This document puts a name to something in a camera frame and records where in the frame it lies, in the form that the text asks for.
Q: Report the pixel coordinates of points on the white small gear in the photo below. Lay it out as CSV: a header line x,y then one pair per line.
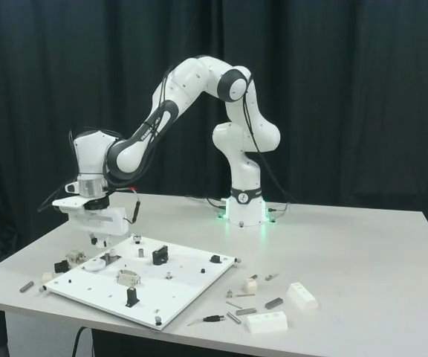
x,y
47,276

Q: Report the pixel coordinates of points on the black D-SUB plug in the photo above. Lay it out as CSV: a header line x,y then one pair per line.
x,y
160,255

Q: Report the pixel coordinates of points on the grey waterproof plug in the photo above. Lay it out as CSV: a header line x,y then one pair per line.
x,y
75,257

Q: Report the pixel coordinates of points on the white task board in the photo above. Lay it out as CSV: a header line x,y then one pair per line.
x,y
154,286

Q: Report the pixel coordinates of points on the flat white mounting plate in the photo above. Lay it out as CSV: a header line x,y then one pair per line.
x,y
67,201

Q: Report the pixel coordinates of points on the metal round peg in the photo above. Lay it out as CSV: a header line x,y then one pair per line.
x,y
140,252
232,317
25,286

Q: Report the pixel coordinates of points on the small metal plug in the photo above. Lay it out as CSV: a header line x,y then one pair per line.
x,y
271,276

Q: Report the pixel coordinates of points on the black curtain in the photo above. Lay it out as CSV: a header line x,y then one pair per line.
x,y
347,93

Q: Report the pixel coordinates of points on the white holder with holes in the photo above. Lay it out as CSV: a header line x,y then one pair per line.
x,y
302,296
267,323

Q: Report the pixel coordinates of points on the thin black rod red tag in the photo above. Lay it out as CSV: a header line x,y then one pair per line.
x,y
136,212

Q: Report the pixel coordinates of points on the white large gear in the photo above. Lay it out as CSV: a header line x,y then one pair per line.
x,y
95,265

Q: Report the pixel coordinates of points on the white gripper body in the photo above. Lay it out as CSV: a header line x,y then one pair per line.
x,y
99,219

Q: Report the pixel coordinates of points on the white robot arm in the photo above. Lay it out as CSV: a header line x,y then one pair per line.
x,y
195,80

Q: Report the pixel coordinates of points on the thin metal pin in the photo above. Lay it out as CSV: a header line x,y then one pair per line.
x,y
244,295
233,305

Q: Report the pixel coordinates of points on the small white peg holder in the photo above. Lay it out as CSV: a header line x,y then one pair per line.
x,y
249,285

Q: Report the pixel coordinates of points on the metal square peg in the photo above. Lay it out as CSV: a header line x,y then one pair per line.
x,y
244,310
273,302

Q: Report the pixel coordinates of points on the metal BNC plug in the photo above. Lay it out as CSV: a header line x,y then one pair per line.
x,y
230,294

